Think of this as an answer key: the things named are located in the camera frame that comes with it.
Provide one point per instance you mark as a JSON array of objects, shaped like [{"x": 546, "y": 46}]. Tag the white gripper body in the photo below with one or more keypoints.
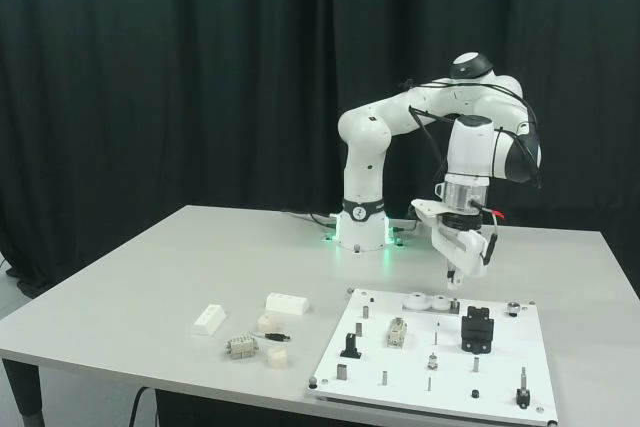
[{"x": 462, "y": 247}]

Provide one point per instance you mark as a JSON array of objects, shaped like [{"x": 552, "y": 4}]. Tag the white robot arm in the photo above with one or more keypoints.
[{"x": 362, "y": 167}]

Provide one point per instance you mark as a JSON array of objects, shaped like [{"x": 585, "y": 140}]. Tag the white medium gear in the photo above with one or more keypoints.
[{"x": 440, "y": 302}]

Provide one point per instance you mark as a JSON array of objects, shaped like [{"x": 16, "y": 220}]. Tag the white large gear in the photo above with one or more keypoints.
[{"x": 416, "y": 301}]

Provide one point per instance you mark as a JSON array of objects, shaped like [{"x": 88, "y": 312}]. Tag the black D-SUB plug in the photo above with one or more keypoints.
[{"x": 477, "y": 329}]

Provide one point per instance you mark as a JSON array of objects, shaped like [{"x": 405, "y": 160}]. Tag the metal BNC plug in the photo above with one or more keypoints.
[{"x": 433, "y": 362}]

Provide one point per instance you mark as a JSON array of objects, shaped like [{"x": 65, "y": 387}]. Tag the metal bolt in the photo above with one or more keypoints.
[{"x": 523, "y": 377}]

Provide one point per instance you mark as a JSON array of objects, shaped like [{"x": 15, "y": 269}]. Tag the white task board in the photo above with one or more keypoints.
[{"x": 400, "y": 387}]

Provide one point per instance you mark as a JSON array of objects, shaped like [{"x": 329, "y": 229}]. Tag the metal square peg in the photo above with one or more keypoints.
[{"x": 343, "y": 370}]

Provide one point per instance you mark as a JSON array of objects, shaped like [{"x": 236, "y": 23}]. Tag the white holder with holes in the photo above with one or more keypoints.
[
  {"x": 210, "y": 319},
  {"x": 286, "y": 304}
]

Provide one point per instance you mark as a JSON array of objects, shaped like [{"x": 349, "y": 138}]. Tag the small white holder block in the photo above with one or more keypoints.
[
  {"x": 277, "y": 358},
  {"x": 269, "y": 324}
]

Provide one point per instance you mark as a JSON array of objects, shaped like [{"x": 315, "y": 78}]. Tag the beige multi-pin plug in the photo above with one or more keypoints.
[{"x": 239, "y": 349}]

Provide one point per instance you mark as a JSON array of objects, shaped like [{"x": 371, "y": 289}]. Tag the black curtains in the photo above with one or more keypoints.
[{"x": 150, "y": 72}]

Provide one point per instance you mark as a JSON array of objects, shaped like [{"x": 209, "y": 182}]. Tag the dark table leg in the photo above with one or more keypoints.
[{"x": 22, "y": 392}]

